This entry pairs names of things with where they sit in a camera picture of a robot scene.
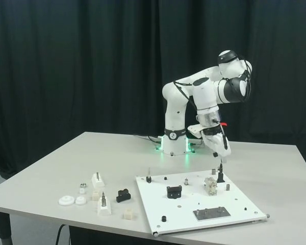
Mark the dark table leg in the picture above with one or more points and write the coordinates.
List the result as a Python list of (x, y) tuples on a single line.
[(1, 227)]

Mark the metal bolt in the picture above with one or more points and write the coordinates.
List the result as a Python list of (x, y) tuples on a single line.
[(83, 185)]

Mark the black plug with thin pin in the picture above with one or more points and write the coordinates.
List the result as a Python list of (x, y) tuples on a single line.
[(148, 178), (220, 176)]

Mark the white large gear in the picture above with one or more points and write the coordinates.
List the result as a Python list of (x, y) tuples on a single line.
[(66, 200)]

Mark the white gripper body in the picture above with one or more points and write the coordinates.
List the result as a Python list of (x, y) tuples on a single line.
[(216, 144)]

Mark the small cream block holder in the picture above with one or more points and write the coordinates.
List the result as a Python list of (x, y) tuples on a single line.
[(129, 214), (95, 195)]

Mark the thick metal peg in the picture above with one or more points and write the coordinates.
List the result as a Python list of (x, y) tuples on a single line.
[(103, 202)]

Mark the white holder for thick pegs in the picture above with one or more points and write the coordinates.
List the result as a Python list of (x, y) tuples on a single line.
[(103, 209)]

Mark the white medium gear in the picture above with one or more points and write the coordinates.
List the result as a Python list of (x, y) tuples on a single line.
[(81, 200)]

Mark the white task board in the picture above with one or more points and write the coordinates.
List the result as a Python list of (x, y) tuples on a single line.
[(219, 204)]

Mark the black curtain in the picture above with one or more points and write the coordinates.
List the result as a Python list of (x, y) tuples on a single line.
[(66, 63)]

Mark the black cabinet under table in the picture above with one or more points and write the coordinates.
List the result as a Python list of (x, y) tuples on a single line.
[(104, 237)]

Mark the white holder for thin pegs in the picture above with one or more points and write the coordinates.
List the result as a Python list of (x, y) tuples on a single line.
[(98, 182)]

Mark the thin black rod red tag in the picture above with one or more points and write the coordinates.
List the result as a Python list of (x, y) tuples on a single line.
[(224, 144)]

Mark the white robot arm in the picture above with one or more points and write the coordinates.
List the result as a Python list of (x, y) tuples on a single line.
[(173, 112)]

